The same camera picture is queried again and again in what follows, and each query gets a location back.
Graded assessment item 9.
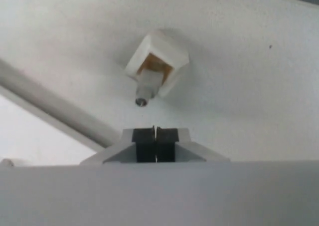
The white task board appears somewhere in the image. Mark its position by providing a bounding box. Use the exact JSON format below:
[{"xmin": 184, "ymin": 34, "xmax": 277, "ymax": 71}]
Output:
[{"xmin": 0, "ymin": 57, "xmax": 120, "ymax": 167}]

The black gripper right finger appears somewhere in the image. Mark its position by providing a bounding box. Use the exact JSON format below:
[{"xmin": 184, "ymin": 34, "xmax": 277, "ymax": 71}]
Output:
[{"xmin": 155, "ymin": 127, "xmax": 231, "ymax": 163}]

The small white plug holder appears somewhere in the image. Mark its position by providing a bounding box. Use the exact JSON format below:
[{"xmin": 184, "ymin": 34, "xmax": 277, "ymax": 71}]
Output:
[{"xmin": 124, "ymin": 28, "xmax": 191, "ymax": 98}]

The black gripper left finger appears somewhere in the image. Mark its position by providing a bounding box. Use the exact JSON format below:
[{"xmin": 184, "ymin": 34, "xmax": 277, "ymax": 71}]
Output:
[{"xmin": 80, "ymin": 127, "xmax": 156, "ymax": 165}]

